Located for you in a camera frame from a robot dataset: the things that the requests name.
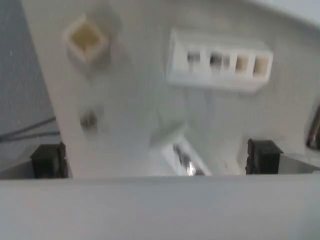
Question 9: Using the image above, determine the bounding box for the white round peg holder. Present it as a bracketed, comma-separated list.
[149, 139, 213, 177]

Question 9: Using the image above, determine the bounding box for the white square peg holder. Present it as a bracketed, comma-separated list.
[166, 27, 275, 93]

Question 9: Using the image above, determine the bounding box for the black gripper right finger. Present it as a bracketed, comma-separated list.
[245, 137, 320, 176]

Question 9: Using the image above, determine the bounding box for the black D-SUB plug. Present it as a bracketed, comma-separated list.
[306, 104, 320, 151]

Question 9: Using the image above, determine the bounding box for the metal square peg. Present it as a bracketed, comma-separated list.
[209, 51, 230, 68]

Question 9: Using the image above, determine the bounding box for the white square-hole holder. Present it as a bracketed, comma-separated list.
[63, 14, 111, 63]

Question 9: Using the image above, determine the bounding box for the thin metal round peg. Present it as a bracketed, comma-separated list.
[174, 144, 201, 176]

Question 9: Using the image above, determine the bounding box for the black floor cable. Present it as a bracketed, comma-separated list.
[0, 116, 57, 140]

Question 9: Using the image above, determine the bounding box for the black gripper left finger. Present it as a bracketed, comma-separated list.
[0, 141, 69, 180]

